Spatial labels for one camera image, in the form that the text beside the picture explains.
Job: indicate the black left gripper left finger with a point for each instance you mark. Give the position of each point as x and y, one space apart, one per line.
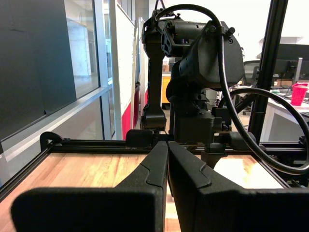
96 210

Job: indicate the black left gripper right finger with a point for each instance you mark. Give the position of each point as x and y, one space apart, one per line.
241 210

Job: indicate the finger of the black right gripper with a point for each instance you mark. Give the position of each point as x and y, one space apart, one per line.
213 155

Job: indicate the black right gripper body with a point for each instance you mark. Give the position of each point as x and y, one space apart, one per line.
140 139

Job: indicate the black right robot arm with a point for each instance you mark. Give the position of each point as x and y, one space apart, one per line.
212 62

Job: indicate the red partition panel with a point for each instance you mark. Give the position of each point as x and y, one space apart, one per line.
126 120

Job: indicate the yellow cabinet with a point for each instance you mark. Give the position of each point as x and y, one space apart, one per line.
166 91

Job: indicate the white office desk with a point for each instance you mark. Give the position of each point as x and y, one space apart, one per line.
277 125

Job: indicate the grey mesh office chair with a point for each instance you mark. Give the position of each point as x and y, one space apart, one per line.
249 70

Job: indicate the small cardboard box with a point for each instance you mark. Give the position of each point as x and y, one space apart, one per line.
285 83

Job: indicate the red plastic cup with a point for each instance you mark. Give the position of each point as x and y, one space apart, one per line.
299 95

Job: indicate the large black monitor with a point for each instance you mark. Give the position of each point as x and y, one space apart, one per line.
287 62

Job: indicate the black metal frame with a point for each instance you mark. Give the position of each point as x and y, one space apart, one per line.
96 145

